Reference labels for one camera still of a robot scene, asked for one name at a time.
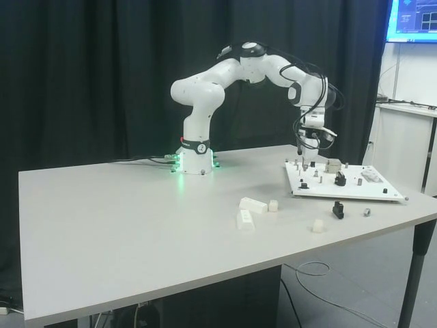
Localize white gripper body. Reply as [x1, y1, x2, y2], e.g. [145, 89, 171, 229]
[301, 133, 324, 152]

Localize metal block on board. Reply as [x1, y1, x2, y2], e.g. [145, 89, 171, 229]
[325, 158, 343, 174]

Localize white task board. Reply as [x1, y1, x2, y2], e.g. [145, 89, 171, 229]
[283, 158, 410, 204]

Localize white plug part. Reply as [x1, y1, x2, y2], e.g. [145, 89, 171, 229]
[361, 169, 380, 185]

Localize black D-SUB plug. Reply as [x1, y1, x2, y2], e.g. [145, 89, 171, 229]
[330, 201, 346, 219]

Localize long white holder block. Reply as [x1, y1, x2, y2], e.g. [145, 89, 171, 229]
[238, 196, 268, 214]

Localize white cabinet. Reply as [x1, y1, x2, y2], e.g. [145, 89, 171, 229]
[361, 101, 437, 198]

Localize white holder block with holes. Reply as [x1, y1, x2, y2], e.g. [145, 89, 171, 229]
[235, 209, 255, 232]

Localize blue screen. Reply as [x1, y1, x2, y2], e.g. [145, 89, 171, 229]
[385, 0, 437, 44]

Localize dark table leg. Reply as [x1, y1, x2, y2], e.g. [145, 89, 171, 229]
[398, 217, 434, 328]

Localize black curtains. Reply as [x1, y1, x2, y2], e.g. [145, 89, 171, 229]
[0, 0, 397, 174]

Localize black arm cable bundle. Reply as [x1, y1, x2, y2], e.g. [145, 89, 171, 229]
[218, 43, 343, 144]

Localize grey floor cable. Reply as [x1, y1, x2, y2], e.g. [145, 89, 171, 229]
[294, 261, 412, 323]

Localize black base cables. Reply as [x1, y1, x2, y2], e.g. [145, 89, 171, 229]
[114, 154, 179, 166]

